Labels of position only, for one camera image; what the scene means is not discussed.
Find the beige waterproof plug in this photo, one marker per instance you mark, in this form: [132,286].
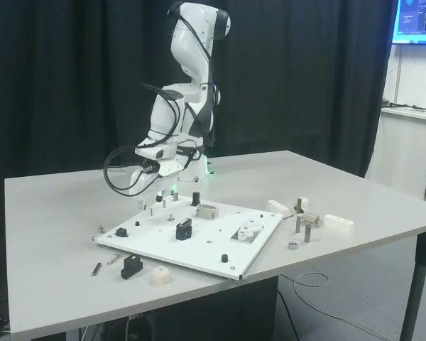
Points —
[312,219]

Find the black curtain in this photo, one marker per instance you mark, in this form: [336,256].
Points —
[74,71]

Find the blue screen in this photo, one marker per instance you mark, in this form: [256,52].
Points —
[417,21]

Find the thick metal round peg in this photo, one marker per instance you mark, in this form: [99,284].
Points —
[307,234]

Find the white large gear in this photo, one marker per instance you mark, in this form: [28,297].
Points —
[255,225]

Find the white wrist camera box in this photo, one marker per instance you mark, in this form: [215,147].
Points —
[151,152]

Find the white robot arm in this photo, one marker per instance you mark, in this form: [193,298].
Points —
[191,53]

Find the white cabinet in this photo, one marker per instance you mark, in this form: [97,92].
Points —
[404,152]

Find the white small gear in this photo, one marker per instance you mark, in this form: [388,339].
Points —
[242,236]

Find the black D-SUB plug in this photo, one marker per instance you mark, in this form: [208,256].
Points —
[130,268]

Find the thin dark metal bar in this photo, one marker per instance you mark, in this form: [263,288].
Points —
[96,269]

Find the long white holder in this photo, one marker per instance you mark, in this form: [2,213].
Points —
[339,222]
[277,207]

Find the metal nut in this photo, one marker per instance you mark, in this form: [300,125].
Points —
[293,245]

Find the small white holder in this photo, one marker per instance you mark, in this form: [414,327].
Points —
[306,201]
[162,276]

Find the small silver metal part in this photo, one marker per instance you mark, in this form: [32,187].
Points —
[114,259]

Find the medium metal round peg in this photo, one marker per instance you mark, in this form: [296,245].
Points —
[296,224]

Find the white medium gear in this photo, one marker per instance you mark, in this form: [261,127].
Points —
[249,231]

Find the black upright connector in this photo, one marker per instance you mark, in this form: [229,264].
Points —
[196,199]

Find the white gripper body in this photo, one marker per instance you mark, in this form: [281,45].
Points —
[142,183]

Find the dark metal square peg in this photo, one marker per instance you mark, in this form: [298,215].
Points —
[299,205]

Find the dark table leg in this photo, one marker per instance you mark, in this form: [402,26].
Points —
[416,284]

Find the white task board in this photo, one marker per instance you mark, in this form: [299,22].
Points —
[199,248]

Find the black box under table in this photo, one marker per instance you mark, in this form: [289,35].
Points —
[163,312]

